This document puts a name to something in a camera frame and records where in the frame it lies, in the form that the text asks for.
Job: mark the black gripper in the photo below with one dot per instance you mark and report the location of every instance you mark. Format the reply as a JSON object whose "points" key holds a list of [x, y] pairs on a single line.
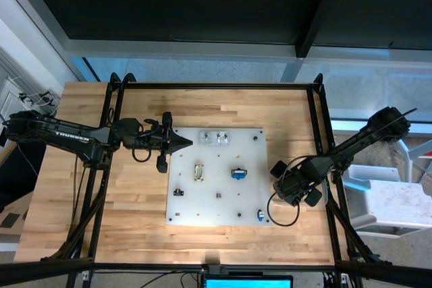
{"points": [[290, 187], [158, 138]]}

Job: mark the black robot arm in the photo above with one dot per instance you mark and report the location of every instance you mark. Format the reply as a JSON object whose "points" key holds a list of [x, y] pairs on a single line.
{"points": [[354, 141], [67, 134]]}

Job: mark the clear plastic tub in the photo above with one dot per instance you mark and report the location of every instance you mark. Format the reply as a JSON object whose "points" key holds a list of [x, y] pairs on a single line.
{"points": [[325, 193]]}

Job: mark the beige rectangular connector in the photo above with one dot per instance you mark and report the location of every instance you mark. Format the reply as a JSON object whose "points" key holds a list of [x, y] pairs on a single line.
{"points": [[199, 172]]}

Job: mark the small blue connector white insert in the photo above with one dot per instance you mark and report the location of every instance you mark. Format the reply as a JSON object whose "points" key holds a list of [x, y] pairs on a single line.
{"points": [[260, 214]]}

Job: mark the small black connector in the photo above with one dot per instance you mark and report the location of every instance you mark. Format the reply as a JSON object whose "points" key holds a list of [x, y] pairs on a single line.
{"points": [[178, 193]]}

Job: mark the large blue connector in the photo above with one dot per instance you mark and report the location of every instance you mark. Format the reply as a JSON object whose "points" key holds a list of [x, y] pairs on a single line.
{"points": [[238, 175]]}

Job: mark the small silver plate connector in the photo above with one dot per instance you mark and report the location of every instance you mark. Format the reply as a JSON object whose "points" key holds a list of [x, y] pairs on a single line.
{"points": [[218, 196]]}

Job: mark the white board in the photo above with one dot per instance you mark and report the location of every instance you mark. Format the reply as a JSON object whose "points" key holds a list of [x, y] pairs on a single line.
{"points": [[209, 207]]}

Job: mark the blue screen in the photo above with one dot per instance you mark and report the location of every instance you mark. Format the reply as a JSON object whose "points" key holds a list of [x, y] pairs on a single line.
{"points": [[246, 283]]}

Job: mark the white plastic stool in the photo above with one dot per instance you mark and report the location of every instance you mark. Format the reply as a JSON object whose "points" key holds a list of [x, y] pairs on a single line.
{"points": [[398, 200]]}

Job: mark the cardboard box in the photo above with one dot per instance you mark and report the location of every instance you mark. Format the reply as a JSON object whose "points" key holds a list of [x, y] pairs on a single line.
{"points": [[13, 212]]}

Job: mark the black metal frame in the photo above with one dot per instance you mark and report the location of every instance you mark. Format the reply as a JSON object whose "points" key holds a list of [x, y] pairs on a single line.
{"points": [[202, 86]]}

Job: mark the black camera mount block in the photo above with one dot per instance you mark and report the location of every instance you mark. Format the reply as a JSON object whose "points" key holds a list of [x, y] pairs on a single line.
{"points": [[216, 269]]}

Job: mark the white folding chair frame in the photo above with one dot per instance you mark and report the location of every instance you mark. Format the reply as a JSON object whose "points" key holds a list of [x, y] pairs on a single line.
{"points": [[413, 158]]}

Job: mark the black slanted post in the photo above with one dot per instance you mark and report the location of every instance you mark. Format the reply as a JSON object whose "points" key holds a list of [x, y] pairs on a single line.
{"points": [[315, 8]]}

